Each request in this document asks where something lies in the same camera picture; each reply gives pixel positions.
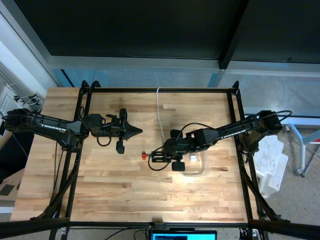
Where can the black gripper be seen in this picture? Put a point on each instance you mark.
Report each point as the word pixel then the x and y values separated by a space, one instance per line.
pixel 113 130
pixel 175 147

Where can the black clamp with orange knob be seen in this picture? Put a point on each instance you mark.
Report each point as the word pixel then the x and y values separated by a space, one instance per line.
pixel 157 158

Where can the clear plastic tub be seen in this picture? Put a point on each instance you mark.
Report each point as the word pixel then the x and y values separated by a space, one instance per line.
pixel 200 172

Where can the blue laptop screen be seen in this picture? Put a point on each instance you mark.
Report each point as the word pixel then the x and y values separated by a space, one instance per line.
pixel 182 236

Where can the white stepped foam block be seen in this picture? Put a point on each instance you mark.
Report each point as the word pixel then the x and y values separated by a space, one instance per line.
pixel 270 162

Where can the black pillar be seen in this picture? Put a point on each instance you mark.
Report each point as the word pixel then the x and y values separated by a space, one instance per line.
pixel 232 37

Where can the cardboard box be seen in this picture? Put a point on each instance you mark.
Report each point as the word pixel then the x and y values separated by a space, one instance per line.
pixel 15 180

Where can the grey metal stand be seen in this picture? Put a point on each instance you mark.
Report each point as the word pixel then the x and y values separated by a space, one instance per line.
pixel 302 150

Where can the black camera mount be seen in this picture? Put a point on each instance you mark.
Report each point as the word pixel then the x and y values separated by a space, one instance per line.
pixel 158 223

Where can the black metal frame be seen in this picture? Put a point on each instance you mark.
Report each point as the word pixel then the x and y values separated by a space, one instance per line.
pixel 112 222

